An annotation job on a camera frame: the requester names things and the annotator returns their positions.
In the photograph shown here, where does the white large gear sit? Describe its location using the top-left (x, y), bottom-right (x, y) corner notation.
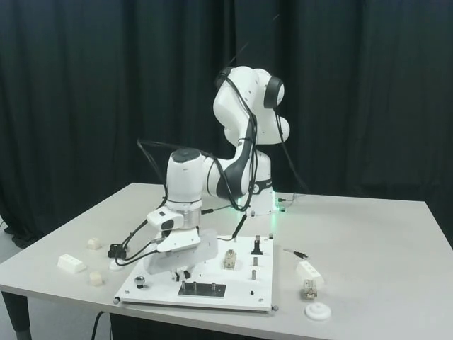
top-left (304, 302), bottom-right (332, 324)

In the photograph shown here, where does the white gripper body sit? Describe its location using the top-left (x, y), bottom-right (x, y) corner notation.
top-left (142, 229), bottom-right (219, 276)

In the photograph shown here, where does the black curtain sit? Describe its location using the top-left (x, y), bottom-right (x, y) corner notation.
top-left (0, 0), bottom-right (453, 245)

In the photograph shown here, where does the black cable under table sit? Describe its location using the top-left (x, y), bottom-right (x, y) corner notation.
top-left (92, 310), bottom-right (111, 340)

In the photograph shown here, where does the metal Ethernet plug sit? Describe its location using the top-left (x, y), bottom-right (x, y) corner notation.
top-left (301, 278), bottom-right (319, 302)

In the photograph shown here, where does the black cable bundle on arm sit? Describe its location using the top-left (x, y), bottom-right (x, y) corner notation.
top-left (137, 72), bottom-right (261, 213)

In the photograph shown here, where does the white task board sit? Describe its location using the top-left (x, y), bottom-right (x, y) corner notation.
top-left (113, 234), bottom-right (280, 313)

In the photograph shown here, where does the black camera cable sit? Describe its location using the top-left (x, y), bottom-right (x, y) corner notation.
top-left (112, 218), bottom-right (168, 267)

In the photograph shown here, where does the thin cable at arm foot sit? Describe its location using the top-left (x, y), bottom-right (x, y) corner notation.
top-left (277, 192), bottom-right (306, 205)

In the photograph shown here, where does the black cable from arm shoulder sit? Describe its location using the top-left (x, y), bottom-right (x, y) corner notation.
top-left (273, 106), bottom-right (309, 195)

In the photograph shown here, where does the thin black rod on wire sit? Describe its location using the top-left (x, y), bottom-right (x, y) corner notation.
top-left (231, 211), bottom-right (249, 239)

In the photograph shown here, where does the black table leg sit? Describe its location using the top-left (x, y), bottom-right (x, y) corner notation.
top-left (0, 291), bottom-right (28, 340)

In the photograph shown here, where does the black connector block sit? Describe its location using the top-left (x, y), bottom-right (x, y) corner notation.
top-left (106, 243), bottom-right (127, 259)

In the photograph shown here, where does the white holder with holes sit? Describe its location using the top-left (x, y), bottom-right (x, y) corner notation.
top-left (57, 252), bottom-right (87, 275)
top-left (296, 261), bottom-right (325, 285)

